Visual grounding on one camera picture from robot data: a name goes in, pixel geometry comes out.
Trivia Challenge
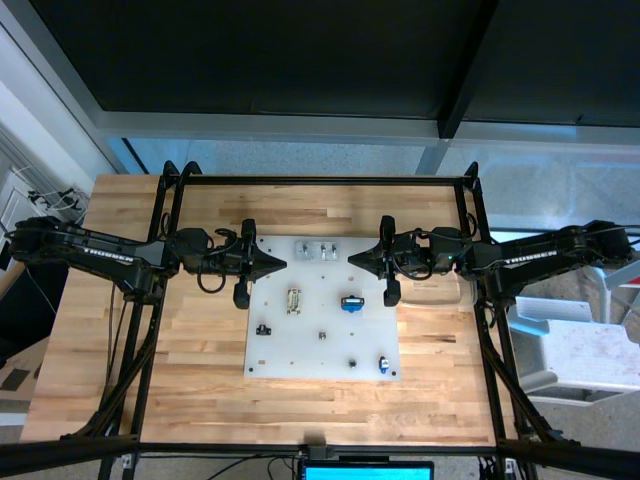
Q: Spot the black aluminium frame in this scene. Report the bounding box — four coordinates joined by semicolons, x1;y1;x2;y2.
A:
0;159;640;480

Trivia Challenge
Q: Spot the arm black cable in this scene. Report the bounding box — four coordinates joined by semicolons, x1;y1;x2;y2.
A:
196;227;239;295

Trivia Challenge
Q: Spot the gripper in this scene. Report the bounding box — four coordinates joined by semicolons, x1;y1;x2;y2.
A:
208;218;288;310
347;215;432;308

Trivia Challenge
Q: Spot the grey metal chair frame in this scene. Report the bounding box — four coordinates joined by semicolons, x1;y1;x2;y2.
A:
579;264;640;326

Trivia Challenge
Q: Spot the black white cable bundle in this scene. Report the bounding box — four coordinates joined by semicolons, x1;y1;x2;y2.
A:
27;185;89;212

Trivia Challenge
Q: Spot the clear plastic tub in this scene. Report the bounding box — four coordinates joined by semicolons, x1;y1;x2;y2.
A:
399;273;475;308

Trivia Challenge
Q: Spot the blue screen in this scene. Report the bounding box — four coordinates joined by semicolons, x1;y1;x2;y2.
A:
298;460;435;480

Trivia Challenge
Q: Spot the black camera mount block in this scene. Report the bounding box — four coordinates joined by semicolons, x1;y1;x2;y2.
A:
303;433;331;460

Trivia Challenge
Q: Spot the black case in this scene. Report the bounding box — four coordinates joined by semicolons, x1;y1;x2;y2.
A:
0;262;69;369

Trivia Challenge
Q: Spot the white board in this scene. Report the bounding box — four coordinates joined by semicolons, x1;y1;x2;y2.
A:
242;234;403;381

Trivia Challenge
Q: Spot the white step stool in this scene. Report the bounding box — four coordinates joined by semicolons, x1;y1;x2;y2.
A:
509;295;640;406

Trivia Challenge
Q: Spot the cardboard sheet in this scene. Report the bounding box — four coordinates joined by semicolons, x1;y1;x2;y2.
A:
0;337;51;401

